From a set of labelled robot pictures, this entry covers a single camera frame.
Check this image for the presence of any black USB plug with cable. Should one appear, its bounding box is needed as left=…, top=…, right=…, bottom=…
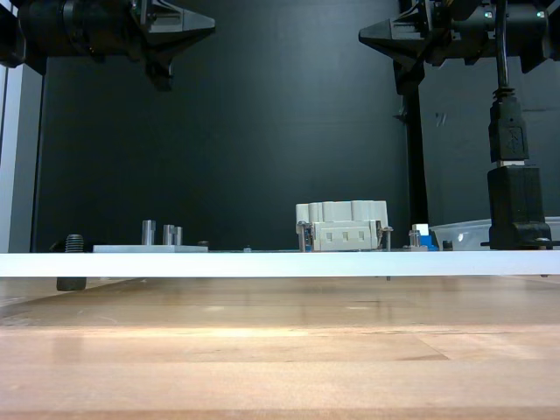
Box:
left=487, top=0, right=531, bottom=168

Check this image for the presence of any black USB socket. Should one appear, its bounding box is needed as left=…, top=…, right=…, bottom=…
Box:
left=479, top=164, right=553, bottom=251

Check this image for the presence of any beige multi-pin connector housing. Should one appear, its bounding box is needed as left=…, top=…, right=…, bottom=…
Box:
left=295, top=199, right=394, bottom=253

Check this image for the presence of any small blue white connector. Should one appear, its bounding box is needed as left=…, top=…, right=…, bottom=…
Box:
left=413, top=222, right=437, bottom=251

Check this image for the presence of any clear plastic tub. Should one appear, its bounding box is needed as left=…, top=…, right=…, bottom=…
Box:
left=430, top=218, right=560, bottom=251

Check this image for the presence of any grey metal plate with pegs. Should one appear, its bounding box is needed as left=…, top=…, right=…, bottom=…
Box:
left=92, top=220, right=209, bottom=254

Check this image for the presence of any white task board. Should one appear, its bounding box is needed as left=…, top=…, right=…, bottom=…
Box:
left=0, top=250, right=560, bottom=279

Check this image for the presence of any black metal frame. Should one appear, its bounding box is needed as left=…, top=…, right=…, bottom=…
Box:
left=393, top=91, right=429, bottom=247

